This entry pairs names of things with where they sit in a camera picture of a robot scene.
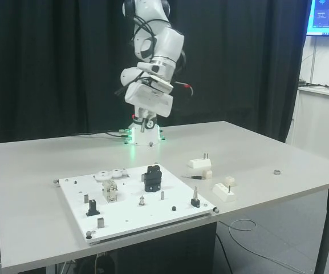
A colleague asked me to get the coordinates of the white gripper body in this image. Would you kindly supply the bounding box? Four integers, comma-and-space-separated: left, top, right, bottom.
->
124, 80, 174, 118

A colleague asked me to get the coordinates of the white round peg holder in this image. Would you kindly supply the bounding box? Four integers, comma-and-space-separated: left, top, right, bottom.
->
186, 156, 213, 170

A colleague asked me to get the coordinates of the white square peg holder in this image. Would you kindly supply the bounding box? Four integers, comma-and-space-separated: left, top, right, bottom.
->
212, 183, 238, 202

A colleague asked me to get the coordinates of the black D-SUB plug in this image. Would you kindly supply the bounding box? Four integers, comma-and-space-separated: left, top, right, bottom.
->
141, 164, 164, 192

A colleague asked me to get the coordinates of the beige connector block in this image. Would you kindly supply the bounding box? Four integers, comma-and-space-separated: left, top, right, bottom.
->
101, 178, 118, 204

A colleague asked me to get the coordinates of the black curtain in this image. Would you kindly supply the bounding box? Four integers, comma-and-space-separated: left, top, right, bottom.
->
0, 0, 315, 249

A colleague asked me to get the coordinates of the white task board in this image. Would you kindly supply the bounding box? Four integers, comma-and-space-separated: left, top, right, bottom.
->
54, 163, 220, 246

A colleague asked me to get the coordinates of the white cabinet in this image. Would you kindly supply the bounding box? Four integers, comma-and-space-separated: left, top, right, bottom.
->
285, 84, 329, 166

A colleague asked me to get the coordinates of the blue screen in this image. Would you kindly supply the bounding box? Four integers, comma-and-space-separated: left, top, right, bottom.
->
305, 0, 329, 37

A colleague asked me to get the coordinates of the dark table leg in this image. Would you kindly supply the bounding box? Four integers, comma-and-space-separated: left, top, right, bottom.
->
314, 187, 329, 274

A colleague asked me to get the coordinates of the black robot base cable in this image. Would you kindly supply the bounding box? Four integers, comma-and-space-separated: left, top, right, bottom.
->
80, 130, 132, 139

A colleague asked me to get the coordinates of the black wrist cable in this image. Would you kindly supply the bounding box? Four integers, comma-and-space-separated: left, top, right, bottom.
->
129, 14, 158, 58

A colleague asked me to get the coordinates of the grey floor cable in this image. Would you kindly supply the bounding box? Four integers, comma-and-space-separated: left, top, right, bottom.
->
217, 219, 319, 274

